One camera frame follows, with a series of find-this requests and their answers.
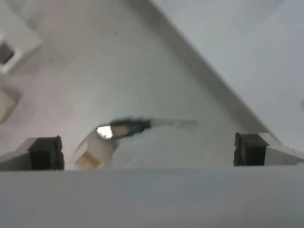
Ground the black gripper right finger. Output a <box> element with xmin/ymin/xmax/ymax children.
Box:
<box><xmin>234</xmin><ymin>132</ymin><xmax>304</xmax><ymax>167</ymax></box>

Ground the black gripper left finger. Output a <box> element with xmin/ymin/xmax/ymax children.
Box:
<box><xmin>0</xmin><ymin>135</ymin><xmax>65</xmax><ymax>171</ymax></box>

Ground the black Ethernet plug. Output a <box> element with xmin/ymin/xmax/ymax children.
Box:
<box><xmin>96</xmin><ymin>116</ymin><xmax>198</xmax><ymax>140</ymax></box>

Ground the white task board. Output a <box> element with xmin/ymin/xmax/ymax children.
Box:
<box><xmin>148</xmin><ymin>0</ymin><xmax>304</xmax><ymax>157</ymax></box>

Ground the white square peg holder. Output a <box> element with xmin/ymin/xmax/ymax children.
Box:
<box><xmin>0</xmin><ymin>0</ymin><xmax>43</xmax><ymax>75</ymax></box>

